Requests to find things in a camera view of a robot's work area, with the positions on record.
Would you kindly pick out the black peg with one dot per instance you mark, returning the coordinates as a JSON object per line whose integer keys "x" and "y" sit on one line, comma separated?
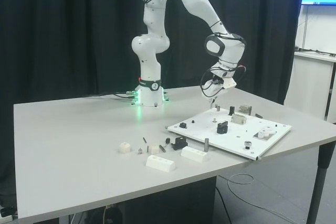
{"x": 259, "y": 115}

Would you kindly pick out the white task board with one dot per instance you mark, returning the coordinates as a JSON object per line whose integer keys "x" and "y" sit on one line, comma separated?
{"x": 236, "y": 140}

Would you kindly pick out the small metal bolt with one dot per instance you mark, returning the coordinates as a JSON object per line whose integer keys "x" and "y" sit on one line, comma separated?
{"x": 140, "y": 151}

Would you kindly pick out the black Ethernet plug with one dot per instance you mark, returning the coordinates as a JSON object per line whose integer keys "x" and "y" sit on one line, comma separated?
{"x": 222, "y": 127}

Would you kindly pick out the black curtains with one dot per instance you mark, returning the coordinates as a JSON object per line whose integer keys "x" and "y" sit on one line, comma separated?
{"x": 65, "y": 32}

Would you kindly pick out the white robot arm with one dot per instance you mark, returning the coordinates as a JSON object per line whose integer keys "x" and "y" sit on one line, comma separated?
{"x": 155, "y": 51}

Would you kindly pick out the black D-SUB plug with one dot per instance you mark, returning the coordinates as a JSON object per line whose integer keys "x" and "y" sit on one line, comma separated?
{"x": 179, "y": 144}

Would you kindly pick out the white small gear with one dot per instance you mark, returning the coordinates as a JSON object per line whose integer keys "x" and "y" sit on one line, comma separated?
{"x": 273, "y": 131}

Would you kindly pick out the small white cube holder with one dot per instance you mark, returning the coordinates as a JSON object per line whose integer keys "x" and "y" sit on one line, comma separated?
{"x": 125, "y": 148}
{"x": 154, "y": 149}

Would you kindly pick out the white cabinet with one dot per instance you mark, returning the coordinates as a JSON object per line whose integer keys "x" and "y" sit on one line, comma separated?
{"x": 312, "y": 85}

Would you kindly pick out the white medium gear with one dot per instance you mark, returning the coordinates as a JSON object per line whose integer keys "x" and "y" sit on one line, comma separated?
{"x": 265, "y": 130}

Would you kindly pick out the black table leg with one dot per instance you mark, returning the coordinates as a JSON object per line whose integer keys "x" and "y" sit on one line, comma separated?
{"x": 318, "y": 190}

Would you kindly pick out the white three-hole peg holder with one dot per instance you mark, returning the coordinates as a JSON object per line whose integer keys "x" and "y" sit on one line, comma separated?
{"x": 160, "y": 165}
{"x": 194, "y": 154}

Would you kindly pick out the black USB plug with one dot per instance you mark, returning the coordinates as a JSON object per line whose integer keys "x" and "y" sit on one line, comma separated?
{"x": 231, "y": 110}

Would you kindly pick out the white large gear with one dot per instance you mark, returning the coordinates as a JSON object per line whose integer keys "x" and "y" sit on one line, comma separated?
{"x": 262, "y": 134}

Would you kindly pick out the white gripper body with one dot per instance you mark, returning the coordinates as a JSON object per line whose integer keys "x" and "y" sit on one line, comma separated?
{"x": 210, "y": 88}

